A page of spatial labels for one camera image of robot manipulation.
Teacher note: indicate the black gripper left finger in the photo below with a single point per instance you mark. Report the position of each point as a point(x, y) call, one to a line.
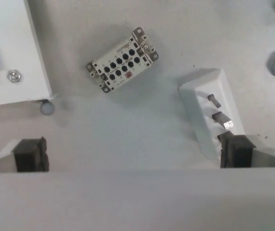
point(29, 156)

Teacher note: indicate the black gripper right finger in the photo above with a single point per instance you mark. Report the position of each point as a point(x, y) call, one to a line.
point(238, 154)

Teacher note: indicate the large metal square peg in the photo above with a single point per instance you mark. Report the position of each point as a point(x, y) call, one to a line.
point(219, 137)

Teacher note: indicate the medium metal square peg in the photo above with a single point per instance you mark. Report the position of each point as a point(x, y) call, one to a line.
point(221, 119)

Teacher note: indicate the small metal square peg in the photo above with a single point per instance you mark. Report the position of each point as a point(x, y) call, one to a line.
point(213, 99)

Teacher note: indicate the white square peg holder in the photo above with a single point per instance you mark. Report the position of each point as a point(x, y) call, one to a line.
point(200, 101)

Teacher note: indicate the beige waterproof plug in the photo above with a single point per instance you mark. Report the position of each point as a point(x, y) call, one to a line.
point(121, 61)

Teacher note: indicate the white task board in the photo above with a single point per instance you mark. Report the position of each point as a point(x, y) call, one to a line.
point(7, 24)

